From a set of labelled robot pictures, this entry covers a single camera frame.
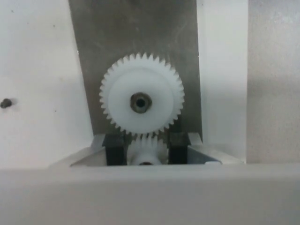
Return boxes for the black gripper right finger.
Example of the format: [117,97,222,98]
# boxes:
[168,131,246,165]

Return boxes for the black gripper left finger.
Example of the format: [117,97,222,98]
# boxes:
[49,133,128,167]

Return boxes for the white small gear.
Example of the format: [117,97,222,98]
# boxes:
[127,135,168,166]

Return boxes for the white medium gear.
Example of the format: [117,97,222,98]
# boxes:
[99,52,186,139]

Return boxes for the white task board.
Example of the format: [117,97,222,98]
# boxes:
[0,0,249,168]

